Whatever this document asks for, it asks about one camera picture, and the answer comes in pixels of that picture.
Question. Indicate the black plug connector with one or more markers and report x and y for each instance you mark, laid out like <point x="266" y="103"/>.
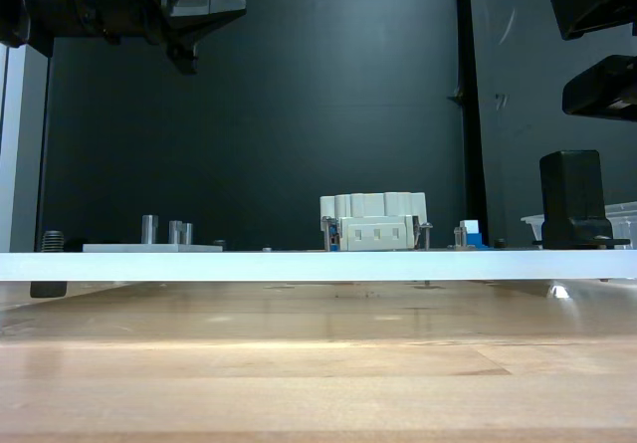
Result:
<point x="572" y="189"/>

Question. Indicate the black metal frame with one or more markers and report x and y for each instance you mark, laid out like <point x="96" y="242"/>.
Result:
<point x="473" y="114"/>

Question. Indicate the steel peg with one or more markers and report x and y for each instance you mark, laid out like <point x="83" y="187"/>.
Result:
<point x="187" y="234"/>
<point x="175" y="233"/>
<point x="149" y="229"/>

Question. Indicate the small blue white connector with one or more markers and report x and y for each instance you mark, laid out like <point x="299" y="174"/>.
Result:
<point x="475" y="240"/>

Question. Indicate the white task board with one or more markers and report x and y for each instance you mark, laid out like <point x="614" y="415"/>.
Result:
<point x="298" y="266"/>

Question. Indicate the beige connector housing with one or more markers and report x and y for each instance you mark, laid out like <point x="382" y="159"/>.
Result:
<point x="373" y="214"/>

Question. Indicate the silver machine screw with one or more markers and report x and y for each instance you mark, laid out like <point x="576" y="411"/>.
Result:
<point x="425" y="234"/>
<point x="327" y="234"/>

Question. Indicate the clear plastic tub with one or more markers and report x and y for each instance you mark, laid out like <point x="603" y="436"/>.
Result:
<point x="622" y="219"/>

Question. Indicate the grey aluminium plate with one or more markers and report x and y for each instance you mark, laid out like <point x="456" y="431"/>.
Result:
<point x="124" y="248"/>

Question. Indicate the blue round connector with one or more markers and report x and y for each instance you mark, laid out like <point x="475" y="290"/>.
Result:
<point x="334" y="244"/>

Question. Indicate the black board screw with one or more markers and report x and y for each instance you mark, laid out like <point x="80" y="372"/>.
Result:
<point x="53" y="241"/>
<point x="500" y="242"/>

